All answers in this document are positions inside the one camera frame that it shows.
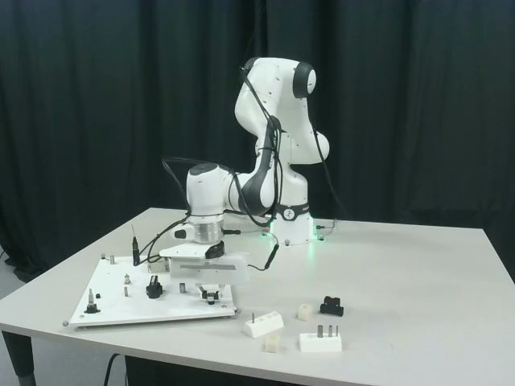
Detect black cable under table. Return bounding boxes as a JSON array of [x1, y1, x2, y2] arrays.
[[103, 352, 127, 386]]

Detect grey D-SUB plug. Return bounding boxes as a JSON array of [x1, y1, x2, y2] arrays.
[[146, 257, 171, 277]]

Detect dark grey table leg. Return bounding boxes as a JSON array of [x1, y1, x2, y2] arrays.
[[2, 330, 34, 386]]

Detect tall black waterproof plug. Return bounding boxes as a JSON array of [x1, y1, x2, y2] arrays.
[[131, 224, 142, 266]]

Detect white task board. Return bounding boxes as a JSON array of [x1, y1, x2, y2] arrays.
[[68, 253, 238, 329]]

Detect black base cable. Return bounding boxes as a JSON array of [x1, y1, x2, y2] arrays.
[[315, 219, 338, 243]]

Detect white peg holder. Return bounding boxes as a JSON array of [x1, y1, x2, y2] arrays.
[[299, 331, 344, 352]]

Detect black curtain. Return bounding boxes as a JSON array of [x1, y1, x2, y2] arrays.
[[0, 0, 515, 274]]

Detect black block holder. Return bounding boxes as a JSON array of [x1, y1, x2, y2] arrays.
[[319, 295, 347, 317]]

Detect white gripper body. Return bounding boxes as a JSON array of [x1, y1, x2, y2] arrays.
[[168, 252, 248, 287]]

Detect black Ethernet plug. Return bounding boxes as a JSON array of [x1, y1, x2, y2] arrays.
[[145, 275, 167, 301]]

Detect white wedge holder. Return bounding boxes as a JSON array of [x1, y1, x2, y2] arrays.
[[242, 311, 286, 339]]

